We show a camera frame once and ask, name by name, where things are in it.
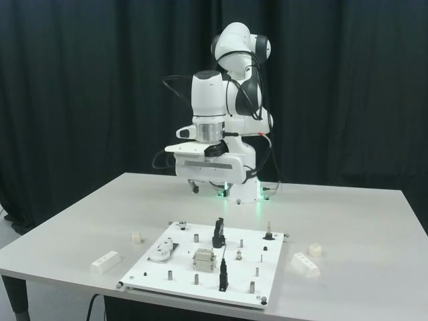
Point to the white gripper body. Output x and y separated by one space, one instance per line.
214 172

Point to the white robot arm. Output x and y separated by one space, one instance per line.
207 97

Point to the black D-SUB plug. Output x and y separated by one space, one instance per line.
217 234

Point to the metal bolt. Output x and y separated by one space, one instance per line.
267 229

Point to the metal BNC plug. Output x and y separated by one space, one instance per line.
238 255

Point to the beige waterproof plug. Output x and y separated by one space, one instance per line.
199 260

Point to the small white holder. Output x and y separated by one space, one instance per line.
316 250
136 237

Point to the white large gear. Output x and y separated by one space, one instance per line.
157 256

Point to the large metal square peg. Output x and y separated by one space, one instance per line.
251 287

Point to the white task board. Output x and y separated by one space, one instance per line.
200 294

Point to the long white holder with holes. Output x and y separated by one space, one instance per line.
305 265
104 263

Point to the black curtain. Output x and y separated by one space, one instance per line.
83 83

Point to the grey table leg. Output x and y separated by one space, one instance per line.
15 297

